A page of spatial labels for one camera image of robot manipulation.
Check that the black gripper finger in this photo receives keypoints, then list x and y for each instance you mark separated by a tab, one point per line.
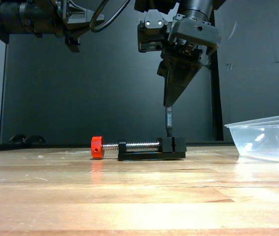
77	14
161	70
74	30
176	78

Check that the orange clamp knob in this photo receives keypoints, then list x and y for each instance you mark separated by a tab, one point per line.
97	147

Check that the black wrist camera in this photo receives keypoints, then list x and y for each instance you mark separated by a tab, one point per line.
151	39

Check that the clear plastic tub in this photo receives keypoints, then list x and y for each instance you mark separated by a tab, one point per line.
264	142

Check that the black bench clamp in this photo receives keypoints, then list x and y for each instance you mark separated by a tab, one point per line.
173	147

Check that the silver threaded clamp screw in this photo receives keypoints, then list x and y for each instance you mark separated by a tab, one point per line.
139	145

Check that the black table clamp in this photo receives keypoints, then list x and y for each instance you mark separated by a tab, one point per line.
18	138
35	138

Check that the dark USB-C connector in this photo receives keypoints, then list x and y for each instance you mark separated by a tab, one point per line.
169	120

